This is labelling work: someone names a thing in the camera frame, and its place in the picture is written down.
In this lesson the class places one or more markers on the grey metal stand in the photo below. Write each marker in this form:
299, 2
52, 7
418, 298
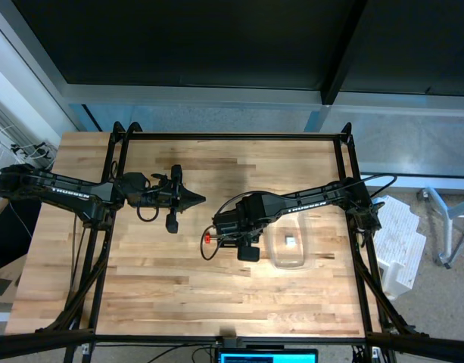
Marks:
448, 234

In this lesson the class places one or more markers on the black curved frame bracket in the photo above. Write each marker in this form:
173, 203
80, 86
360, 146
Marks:
115, 130
347, 126
130, 128

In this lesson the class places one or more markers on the black aluminium table frame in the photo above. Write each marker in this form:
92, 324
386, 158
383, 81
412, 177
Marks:
216, 136

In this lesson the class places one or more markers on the black vise with red knob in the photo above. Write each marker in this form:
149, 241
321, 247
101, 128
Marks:
207, 238

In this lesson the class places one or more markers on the white step stool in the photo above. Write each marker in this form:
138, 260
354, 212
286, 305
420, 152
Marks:
400, 246

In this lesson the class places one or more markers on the cardboard box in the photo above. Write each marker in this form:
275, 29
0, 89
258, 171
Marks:
8, 276

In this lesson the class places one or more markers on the black table-level camera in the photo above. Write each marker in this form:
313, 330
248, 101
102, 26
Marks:
229, 342

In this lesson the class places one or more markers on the white cabinet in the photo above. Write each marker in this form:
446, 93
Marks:
4, 151

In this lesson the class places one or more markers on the laptop screen with blue edge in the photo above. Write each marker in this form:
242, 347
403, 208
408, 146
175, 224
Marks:
265, 357

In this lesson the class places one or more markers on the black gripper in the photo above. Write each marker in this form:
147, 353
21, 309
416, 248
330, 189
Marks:
175, 196
248, 253

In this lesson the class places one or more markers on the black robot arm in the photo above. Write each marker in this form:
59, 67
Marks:
303, 204
70, 193

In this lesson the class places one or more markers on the black bag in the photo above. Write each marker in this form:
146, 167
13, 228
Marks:
8, 234

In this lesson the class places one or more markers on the small white block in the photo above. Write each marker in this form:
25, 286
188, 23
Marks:
290, 240

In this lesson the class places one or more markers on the black vertical pillar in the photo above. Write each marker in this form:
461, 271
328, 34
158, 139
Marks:
341, 56

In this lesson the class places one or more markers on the clear plastic tub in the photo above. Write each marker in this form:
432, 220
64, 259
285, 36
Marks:
292, 261

